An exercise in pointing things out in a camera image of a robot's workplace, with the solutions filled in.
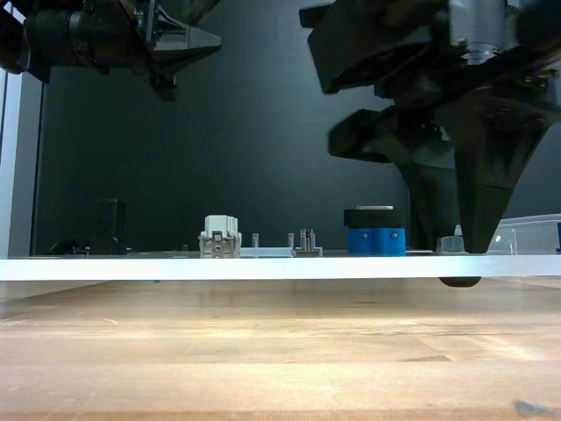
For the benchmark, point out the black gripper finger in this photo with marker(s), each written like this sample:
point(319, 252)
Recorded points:
point(434, 206)
point(175, 61)
point(491, 166)
point(184, 37)

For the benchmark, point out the blue connector with black top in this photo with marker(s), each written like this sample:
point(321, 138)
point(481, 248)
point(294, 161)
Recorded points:
point(374, 241)

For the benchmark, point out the clear plastic tub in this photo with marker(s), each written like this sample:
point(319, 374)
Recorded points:
point(534, 237)

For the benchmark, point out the small blue connector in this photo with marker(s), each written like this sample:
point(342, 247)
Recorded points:
point(558, 239)

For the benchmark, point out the small silver connector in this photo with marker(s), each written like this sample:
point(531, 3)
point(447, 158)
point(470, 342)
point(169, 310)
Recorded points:
point(307, 245)

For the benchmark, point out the clear acrylic block with pegs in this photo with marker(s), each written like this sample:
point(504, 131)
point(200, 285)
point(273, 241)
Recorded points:
point(263, 252)

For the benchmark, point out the black clamp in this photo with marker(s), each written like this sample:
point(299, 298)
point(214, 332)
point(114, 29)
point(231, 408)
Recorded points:
point(107, 228)

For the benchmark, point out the beige connector housing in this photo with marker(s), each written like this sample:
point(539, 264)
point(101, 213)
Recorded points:
point(219, 237)

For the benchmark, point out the white plastic board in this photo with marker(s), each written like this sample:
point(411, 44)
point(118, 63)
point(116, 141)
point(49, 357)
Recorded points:
point(263, 267)

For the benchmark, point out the grey window frame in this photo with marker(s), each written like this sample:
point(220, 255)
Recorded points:
point(17, 175)

